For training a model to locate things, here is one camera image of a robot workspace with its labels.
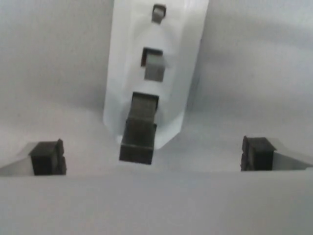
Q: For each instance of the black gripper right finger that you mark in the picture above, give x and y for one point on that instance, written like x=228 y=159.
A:
x=259 y=156

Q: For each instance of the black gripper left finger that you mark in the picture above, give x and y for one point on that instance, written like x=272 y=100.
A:
x=46 y=159

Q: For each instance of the large metal square peg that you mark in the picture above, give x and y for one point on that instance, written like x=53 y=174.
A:
x=139 y=132

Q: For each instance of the white square peg holder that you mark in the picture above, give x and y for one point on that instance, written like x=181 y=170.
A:
x=122 y=73

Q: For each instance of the medium metal square peg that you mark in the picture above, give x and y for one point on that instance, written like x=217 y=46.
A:
x=154 y=66

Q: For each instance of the small metal square peg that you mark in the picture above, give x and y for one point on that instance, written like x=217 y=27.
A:
x=159 y=13

